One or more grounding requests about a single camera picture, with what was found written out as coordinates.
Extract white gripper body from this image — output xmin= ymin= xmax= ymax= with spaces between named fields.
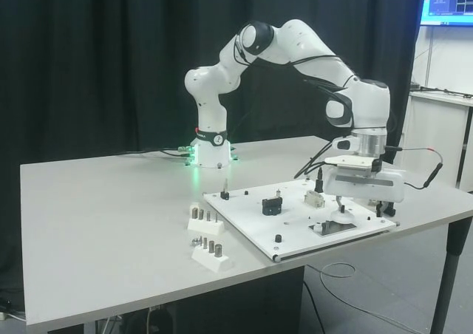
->
xmin=324 ymin=166 xmax=406 ymax=205

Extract white large gear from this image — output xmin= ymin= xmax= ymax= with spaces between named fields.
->
xmin=330 ymin=208 xmax=355 ymax=225

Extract tall black pin plug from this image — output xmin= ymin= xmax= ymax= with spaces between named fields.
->
xmin=315 ymin=166 xmax=326 ymax=195

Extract flat white mounting plate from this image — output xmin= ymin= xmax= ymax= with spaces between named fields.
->
xmin=324 ymin=155 xmax=374 ymax=171

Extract white task board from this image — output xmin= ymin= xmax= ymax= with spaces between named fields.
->
xmin=202 ymin=177 xmax=401 ymax=264

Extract black D-SUB plug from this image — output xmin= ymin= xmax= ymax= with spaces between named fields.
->
xmin=261 ymin=197 xmax=284 ymax=217

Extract dark table leg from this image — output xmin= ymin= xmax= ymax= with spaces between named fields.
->
xmin=432 ymin=215 xmax=470 ymax=334

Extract white cabinet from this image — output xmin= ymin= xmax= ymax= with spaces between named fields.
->
xmin=401 ymin=89 xmax=473 ymax=194

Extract white peg holder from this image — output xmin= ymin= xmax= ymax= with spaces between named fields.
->
xmin=186 ymin=217 xmax=225 ymax=236
xmin=191 ymin=250 xmax=236 ymax=274

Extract black cabinet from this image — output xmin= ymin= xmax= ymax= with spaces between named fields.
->
xmin=120 ymin=265 xmax=306 ymax=334

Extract blue screen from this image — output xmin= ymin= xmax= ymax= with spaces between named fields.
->
xmin=420 ymin=0 xmax=473 ymax=27

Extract black curtains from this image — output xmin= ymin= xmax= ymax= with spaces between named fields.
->
xmin=0 ymin=0 xmax=432 ymax=187

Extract silver wrist ring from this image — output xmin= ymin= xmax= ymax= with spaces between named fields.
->
xmin=355 ymin=132 xmax=387 ymax=156

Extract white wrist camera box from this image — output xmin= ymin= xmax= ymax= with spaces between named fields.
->
xmin=334 ymin=137 xmax=356 ymax=152

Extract thin black rod on wire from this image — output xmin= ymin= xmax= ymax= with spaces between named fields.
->
xmin=384 ymin=145 xmax=445 ymax=191

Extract thin black floor cable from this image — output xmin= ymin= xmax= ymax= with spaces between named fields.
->
xmin=302 ymin=262 xmax=411 ymax=334

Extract black base cable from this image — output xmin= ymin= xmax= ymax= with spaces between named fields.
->
xmin=125 ymin=147 xmax=195 ymax=160

